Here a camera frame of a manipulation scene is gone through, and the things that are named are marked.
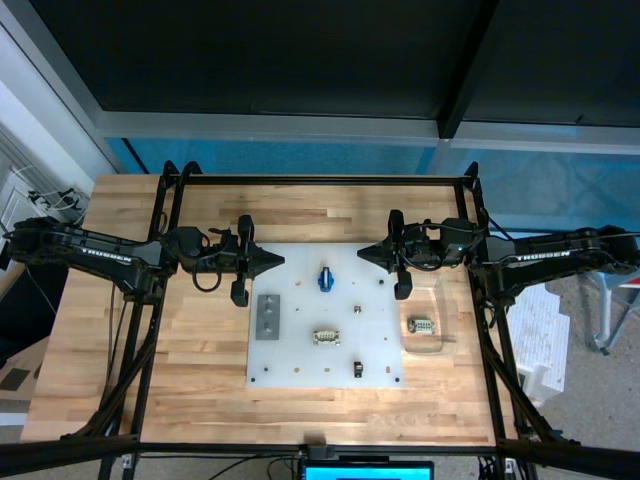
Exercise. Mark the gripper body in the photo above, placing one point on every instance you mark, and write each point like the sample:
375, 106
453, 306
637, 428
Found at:
240, 257
395, 222

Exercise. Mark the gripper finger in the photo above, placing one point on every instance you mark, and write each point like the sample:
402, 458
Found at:
264, 265
265, 256
377, 248
378, 259

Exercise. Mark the grey HAN10E connector insert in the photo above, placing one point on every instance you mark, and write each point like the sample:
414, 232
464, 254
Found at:
421, 326

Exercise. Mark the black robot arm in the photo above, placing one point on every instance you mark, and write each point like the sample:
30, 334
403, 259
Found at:
100, 252
540, 257

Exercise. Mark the beige connector socket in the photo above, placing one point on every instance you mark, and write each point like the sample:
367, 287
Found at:
327, 337

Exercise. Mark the small black connector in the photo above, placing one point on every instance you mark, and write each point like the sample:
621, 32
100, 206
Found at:
358, 369

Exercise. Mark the grey metal plate with pegs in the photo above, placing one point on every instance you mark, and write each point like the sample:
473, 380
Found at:
268, 317

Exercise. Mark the blue plug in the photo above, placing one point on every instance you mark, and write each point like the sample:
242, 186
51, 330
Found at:
326, 279

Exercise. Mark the white task board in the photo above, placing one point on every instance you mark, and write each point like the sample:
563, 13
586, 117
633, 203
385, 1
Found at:
300, 350

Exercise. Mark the clear plastic tub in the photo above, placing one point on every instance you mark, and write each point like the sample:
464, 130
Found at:
425, 346

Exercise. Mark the white foam block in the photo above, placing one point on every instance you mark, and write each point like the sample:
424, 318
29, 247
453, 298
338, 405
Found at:
542, 340

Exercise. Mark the blue laptop screen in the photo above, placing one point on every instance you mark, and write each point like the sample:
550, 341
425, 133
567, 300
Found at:
367, 472

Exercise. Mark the silver metal stand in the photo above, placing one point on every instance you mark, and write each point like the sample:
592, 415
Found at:
607, 310

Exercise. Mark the cardboard box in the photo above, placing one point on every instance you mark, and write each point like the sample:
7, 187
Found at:
20, 370

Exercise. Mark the black aluminium frame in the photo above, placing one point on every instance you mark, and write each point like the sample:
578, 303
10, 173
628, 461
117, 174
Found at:
320, 180

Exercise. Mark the black vertical post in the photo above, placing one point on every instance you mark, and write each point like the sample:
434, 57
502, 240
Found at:
465, 75

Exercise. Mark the small black camera box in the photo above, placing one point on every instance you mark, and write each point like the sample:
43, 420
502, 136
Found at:
317, 450

